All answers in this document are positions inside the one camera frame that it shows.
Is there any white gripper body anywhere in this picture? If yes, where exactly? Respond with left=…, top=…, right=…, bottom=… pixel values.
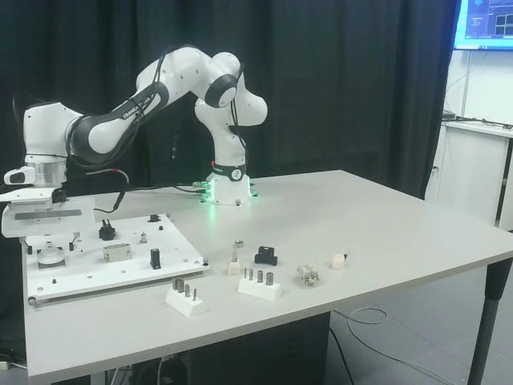
left=1, top=195, right=96, bottom=238

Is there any white large gear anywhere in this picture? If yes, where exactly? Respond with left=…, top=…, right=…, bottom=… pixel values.
left=36, top=245, right=65, bottom=265

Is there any flat white plate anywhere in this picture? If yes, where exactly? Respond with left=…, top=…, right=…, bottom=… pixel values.
left=0, top=188, right=54, bottom=210

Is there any white task board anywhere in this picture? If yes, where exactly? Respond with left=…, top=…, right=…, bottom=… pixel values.
left=22, top=212, right=212, bottom=310

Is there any white square peg holder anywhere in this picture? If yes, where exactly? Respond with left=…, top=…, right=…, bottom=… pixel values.
left=165, top=289, right=208, bottom=320

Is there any black D-SUB plug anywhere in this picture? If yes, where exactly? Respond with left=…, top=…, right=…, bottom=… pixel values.
left=253, top=245, right=279, bottom=266

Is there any white round peg holder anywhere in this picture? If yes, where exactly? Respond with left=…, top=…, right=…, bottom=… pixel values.
left=236, top=277, right=284, bottom=302

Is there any grey waterproof plug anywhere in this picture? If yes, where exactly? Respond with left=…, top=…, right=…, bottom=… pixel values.
left=296, top=263, right=321, bottom=288

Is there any black curtain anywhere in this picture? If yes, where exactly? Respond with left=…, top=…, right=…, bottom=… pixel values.
left=0, top=0, right=462, bottom=362

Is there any white cabinet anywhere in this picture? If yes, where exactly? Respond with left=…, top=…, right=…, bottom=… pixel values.
left=424, top=118, right=513, bottom=233

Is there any black table leg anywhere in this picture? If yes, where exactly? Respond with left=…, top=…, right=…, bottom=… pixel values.
left=467, top=262, right=511, bottom=385

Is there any blue screen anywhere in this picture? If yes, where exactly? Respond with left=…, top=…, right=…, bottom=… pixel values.
left=454, top=0, right=513, bottom=52

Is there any silver wrist ring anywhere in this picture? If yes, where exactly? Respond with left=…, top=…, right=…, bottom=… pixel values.
left=36, top=162, right=67, bottom=188

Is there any thin black rod on wire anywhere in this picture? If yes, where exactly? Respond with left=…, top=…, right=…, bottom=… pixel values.
left=86, top=168, right=130, bottom=213

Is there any black base cable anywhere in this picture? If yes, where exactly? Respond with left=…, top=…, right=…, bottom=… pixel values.
left=172, top=182, right=213, bottom=201

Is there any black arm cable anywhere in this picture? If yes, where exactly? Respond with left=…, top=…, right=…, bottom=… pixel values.
left=10, top=45, right=248, bottom=173

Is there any grey floor cable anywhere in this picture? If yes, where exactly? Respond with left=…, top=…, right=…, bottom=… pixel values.
left=346, top=306, right=513, bottom=385

